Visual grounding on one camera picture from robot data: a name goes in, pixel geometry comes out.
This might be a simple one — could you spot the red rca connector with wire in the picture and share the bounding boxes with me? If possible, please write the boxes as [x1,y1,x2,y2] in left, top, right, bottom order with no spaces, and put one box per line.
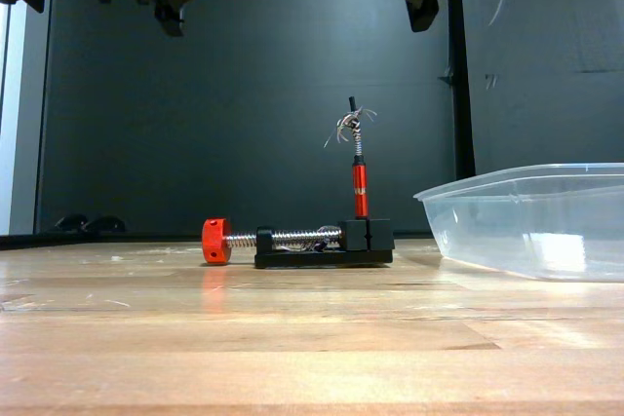
[322,95,379,220]

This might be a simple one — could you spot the black clamp hub red knob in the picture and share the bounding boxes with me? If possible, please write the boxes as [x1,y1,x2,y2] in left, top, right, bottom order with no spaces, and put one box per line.
[201,216,395,270]

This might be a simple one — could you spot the clear plastic tub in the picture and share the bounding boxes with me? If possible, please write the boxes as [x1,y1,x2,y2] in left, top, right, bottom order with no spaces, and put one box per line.
[412,162,624,284]

